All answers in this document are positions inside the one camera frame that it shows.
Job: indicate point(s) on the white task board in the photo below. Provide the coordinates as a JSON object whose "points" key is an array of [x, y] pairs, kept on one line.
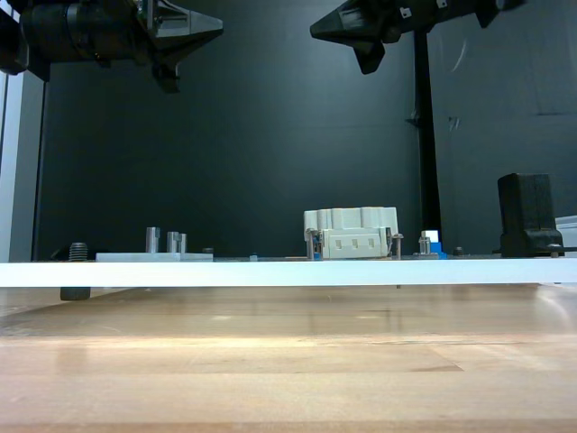
{"points": [[288, 273]]}

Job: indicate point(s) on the beige multi-pin connector housing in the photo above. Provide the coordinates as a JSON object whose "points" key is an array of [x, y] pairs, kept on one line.
{"points": [[351, 218]]}

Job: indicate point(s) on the black board foot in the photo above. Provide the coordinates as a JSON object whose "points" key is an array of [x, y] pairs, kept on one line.
{"points": [[75, 293]]}

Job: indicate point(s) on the black threaded board screw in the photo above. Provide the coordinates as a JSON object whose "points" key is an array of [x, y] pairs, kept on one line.
{"points": [[77, 251]]}

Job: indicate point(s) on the metal connector mounting screw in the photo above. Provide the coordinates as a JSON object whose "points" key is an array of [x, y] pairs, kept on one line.
{"points": [[397, 245]]}

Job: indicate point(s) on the grey metal bar plate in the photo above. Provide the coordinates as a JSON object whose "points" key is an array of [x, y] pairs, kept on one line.
{"points": [[135, 257]]}

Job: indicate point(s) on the grey window frame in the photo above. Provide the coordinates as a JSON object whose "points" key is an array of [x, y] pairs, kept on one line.
{"points": [[27, 180]]}

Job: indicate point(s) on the blue socket mount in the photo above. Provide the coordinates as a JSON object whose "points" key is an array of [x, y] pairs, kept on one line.
{"points": [[318, 253]]}

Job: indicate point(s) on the black connector housing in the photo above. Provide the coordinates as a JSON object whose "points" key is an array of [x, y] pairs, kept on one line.
{"points": [[527, 216]]}

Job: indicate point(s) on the black wall post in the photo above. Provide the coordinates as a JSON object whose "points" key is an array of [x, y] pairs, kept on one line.
{"points": [[426, 158]]}

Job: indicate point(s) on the small metal clamp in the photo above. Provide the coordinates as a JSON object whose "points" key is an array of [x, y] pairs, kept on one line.
{"points": [[424, 243]]}

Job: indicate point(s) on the upright grey metal bar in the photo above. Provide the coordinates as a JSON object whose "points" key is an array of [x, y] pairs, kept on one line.
{"points": [[153, 243], [183, 245], [172, 244]]}

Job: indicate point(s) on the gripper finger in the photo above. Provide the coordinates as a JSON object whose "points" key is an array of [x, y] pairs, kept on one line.
{"points": [[360, 38], [198, 24], [351, 18], [189, 45]]}

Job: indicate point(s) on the small blue white connector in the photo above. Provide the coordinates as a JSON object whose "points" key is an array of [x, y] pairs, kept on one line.
{"points": [[435, 249]]}

